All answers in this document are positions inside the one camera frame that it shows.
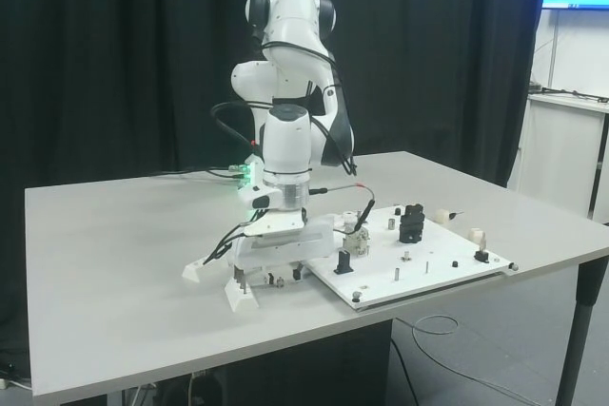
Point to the white peg holder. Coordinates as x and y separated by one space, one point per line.
240 300

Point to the white cabinet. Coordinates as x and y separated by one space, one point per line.
556 154

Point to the thin metal round peg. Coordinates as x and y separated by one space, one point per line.
244 285

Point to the small white camera box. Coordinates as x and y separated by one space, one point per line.
259 198

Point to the black table leg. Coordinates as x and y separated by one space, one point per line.
578 330

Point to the beige metal connector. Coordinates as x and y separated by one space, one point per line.
357 243

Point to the white medium gear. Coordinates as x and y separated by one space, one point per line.
349 217

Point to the black curtain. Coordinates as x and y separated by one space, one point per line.
95 44

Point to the flat white mounting plate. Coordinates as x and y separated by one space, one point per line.
273 228

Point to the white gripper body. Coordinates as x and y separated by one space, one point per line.
319 239

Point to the white task board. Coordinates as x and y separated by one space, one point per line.
428 273

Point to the white cube holder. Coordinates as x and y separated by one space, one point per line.
443 217
475 235

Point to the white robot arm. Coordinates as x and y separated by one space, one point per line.
285 144

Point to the small metal round peg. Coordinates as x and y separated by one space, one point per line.
237 277

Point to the metal BNC plug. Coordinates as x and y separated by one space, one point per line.
280 281

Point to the white empty holder block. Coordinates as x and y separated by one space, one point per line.
196 273

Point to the black D-SUB plug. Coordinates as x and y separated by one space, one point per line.
411 225

